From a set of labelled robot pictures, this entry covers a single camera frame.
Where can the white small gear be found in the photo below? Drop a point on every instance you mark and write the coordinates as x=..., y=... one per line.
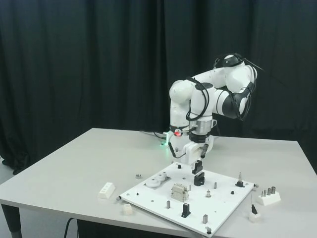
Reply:
x=163, y=175

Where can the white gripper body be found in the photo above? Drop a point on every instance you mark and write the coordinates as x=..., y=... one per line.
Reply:
x=193, y=152

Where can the white medium gear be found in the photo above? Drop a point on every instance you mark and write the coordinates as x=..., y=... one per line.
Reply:
x=158, y=179

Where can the white peg holder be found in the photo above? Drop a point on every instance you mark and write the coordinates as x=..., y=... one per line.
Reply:
x=268, y=199

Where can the black D-SUB plug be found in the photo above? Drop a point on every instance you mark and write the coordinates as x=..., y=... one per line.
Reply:
x=198, y=180

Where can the metal BNC plug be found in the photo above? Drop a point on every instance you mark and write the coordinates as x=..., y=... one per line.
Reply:
x=208, y=194

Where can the small white cube holder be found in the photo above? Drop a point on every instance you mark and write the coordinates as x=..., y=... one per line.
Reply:
x=127, y=209

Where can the beige multi-pin connector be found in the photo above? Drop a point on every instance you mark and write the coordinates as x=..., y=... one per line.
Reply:
x=178, y=192

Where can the white holder with holes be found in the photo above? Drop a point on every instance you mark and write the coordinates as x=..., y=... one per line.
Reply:
x=106, y=191

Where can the white large gear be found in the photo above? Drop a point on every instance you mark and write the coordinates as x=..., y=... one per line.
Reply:
x=152, y=184

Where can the thick metal peg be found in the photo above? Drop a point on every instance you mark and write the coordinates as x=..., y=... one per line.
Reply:
x=273, y=190

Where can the black table leg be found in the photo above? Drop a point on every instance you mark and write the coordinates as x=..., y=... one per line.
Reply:
x=10, y=220

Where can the metal bolt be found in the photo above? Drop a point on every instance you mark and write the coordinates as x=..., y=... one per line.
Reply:
x=240, y=177

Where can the small white plug holder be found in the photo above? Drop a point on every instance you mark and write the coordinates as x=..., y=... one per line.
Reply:
x=254, y=217

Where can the black upright plug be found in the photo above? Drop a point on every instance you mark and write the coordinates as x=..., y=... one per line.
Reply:
x=186, y=210

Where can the large metal square peg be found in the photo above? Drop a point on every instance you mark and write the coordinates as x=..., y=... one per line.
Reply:
x=205, y=219

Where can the white task board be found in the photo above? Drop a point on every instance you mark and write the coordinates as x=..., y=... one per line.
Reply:
x=173, y=218

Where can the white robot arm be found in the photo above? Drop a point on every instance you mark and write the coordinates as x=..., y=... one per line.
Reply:
x=232, y=74

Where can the black curtain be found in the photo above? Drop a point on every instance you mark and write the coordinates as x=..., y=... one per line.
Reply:
x=74, y=62

